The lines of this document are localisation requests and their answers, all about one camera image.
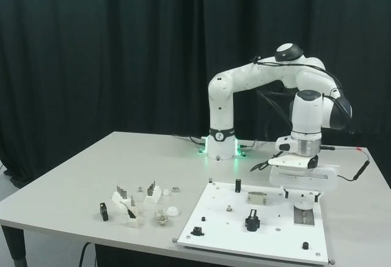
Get white large gear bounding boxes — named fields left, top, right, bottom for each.
left=293, top=198, right=313, bottom=211

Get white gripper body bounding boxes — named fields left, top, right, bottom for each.
left=268, top=163, right=340, bottom=192

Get white stepped peg holder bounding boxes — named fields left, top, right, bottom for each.
left=143, top=181, right=162, bottom=205
left=111, top=186, right=131, bottom=211

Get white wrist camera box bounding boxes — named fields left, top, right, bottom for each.
left=276, top=136, right=299, bottom=153

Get black curtain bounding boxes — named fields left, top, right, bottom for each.
left=0, top=0, right=391, bottom=185

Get black cable under table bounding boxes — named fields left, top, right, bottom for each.
left=79, top=242, right=96, bottom=267

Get black base cable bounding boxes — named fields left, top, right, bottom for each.
left=174, top=134, right=209, bottom=146
left=239, top=139, right=267, bottom=151

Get small white plug holder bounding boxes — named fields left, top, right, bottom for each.
left=126, top=216, right=143, bottom=229

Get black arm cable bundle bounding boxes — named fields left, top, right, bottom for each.
left=252, top=54, right=355, bottom=133

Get white task board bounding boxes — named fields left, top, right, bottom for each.
left=176, top=181, right=332, bottom=257

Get black table leg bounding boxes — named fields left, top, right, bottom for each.
left=1, top=225, right=27, bottom=267

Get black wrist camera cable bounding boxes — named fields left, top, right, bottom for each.
left=250, top=156, right=276, bottom=172

